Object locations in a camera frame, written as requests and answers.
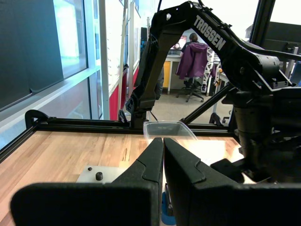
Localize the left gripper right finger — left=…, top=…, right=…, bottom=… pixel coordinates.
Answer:
left=163, top=138, right=301, bottom=226

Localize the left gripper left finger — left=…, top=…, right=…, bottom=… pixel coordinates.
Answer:
left=10, top=137, right=164, bottom=226

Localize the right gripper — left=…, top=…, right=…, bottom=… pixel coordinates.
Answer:
left=210, top=87, right=301, bottom=184

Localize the white board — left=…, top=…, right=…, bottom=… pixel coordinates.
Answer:
left=76, top=138, right=257, bottom=226

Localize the blue and black connector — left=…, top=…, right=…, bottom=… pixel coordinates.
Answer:
left=161, top=183, right=176, bottom=226

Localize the clear plastic tub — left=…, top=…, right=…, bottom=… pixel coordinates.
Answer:
left=143, top=120, right=198, bottom=145

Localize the white lattice stand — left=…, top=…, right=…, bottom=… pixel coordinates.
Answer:
left=202, top=46, right=223, bottom=93

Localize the black office chair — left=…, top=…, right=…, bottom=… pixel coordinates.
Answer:
left=175, top=77, right=205, bottom=103

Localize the black monitor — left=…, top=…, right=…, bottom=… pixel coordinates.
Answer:
left=246, top=20, right=301, bottom=62

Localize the black table frame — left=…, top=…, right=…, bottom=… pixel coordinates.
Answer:
left=0, top=0, right=277, bottom=164

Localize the white window post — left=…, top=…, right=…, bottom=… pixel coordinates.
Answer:
left=98, top=0, right=111, bottom=121

